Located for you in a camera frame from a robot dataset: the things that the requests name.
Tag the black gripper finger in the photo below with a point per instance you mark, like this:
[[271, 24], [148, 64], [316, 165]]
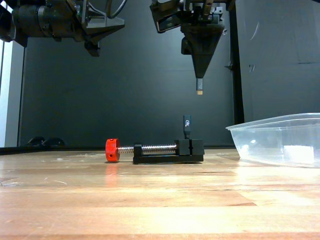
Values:
[[100, 27], [202, 45]]

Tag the black vise with red knob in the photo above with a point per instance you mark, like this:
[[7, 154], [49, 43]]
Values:
[[190, 150]]

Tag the clear plastic tub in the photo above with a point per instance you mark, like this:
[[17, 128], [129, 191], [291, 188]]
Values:
[[262, 150]]

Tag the small white block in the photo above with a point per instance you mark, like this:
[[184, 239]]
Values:
[[298, 152]]

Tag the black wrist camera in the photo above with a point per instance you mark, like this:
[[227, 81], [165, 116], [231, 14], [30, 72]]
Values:
[[166, 21]]

